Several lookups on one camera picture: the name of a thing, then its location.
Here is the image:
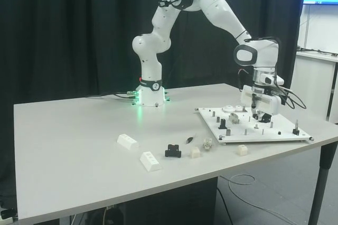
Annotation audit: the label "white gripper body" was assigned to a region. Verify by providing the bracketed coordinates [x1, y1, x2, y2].
[240, 85, 281, 117]

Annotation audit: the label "white task board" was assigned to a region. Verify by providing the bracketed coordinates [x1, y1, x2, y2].
[194, 106, 315, 146]

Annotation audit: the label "white cabinet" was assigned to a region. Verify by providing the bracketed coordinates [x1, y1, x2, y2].
[289, 46, 338, 125]

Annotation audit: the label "clear Ethernet plug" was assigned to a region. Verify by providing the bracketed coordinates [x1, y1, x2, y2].
[201, 137, 213, 152]

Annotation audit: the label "black table leg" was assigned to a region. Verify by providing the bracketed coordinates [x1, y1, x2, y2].
[308, 144, 332, 225]

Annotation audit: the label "black D-SUB plug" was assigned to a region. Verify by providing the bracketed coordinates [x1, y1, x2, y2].
[164, 143, 184, 158]

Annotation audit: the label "white long holder with holes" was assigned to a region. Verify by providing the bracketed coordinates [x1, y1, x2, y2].
[116, 134, 140, 152]
[139, 151, 162, 172]

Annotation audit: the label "black curtains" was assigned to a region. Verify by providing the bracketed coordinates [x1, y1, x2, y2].
[0, 0, 310, 109]

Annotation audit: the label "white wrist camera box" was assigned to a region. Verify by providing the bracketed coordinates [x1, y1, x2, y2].
[259, 73, 285, 87]

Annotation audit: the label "black cables at gripper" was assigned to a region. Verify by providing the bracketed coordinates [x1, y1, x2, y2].
[273, 76, 308, 110]

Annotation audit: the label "thin black rod on wire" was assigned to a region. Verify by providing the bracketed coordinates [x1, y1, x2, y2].
[237, 69, 250, 92]

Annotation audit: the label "grey cable on floor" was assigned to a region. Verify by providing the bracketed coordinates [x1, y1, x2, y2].
[227, 173, 338, 211]

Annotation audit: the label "black cables at robot foot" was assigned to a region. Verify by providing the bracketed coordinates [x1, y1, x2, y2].
[88, 91, 139, 101]

